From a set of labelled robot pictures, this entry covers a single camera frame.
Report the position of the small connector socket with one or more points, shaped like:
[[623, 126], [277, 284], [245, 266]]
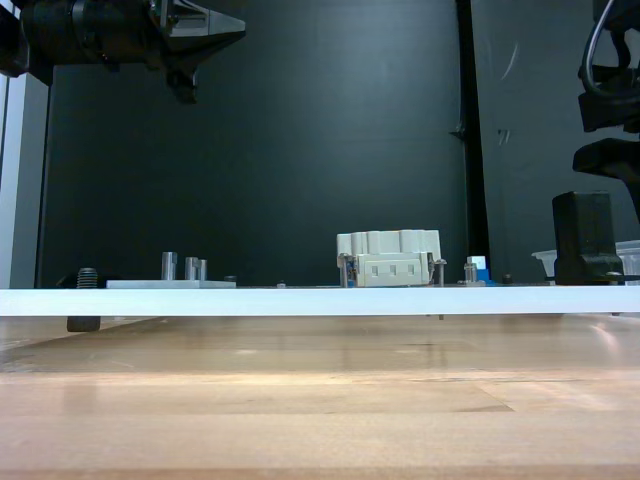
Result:
[[477, 265]]

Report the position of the white taskboard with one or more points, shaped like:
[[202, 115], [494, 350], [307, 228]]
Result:
[[300, 302]]

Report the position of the beige multi-pin connector housing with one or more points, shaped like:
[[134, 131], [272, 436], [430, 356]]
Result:
[[390, 250]]

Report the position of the grey metal plate with pegs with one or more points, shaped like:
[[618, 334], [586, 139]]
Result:
[[150, 284]]

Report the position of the black board foot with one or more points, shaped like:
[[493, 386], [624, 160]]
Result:
[[83, 324]]

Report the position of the black aluminium frame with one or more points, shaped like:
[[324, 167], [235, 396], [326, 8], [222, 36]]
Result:
[[472, 175]]

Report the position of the black USB socket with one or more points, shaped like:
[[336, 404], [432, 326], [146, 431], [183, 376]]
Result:
[[585, 235]]

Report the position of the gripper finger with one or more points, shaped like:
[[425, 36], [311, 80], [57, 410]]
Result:
[[220, 27], [200, 47]]

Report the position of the blue white connector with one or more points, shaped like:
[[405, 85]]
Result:
[[353, 281]]

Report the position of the silver pan head screw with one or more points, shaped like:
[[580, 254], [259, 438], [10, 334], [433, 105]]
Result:
[[440, 270]]

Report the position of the clear plastic tub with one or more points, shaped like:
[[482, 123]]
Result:
[[542, 260]]

